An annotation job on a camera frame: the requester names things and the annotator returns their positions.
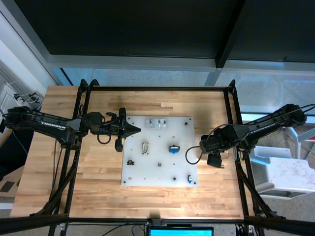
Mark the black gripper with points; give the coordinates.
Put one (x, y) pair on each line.
(214, 161)
(119, 145)

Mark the black Trossen robot arm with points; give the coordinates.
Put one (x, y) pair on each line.
(265, 125)
(51, 124)

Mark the grey-white connector housing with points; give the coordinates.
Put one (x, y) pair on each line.
(145, 148)

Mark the aluminium block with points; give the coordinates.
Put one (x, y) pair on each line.
(155, 126)

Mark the small blue connector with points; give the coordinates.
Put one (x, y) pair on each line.
(189, 179)

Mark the black USB socket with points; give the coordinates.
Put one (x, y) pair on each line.
(129, 162)

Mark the blue D-sub connector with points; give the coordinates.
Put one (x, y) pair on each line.
(173, 148)

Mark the white board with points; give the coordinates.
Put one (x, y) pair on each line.
(137, 172)

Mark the white plastic stool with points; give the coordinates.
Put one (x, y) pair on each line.
(288, 172)

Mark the blue laptop screen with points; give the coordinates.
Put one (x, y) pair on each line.
(179, 232)

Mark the black rectangular panel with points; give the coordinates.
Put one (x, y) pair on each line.
(12, 152)

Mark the brown cardboard sheet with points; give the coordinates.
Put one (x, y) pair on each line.
(17, 177)

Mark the black foam pad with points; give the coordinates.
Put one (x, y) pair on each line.
(7, 186)

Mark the black aluminium frame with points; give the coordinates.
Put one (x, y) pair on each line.
(157, 88)

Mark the black low camera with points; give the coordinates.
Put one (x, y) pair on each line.
(155, 221)

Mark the grey chair frame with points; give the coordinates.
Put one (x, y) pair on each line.
(299, 142)

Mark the black vertical post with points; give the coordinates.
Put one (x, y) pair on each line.
(229, 37)

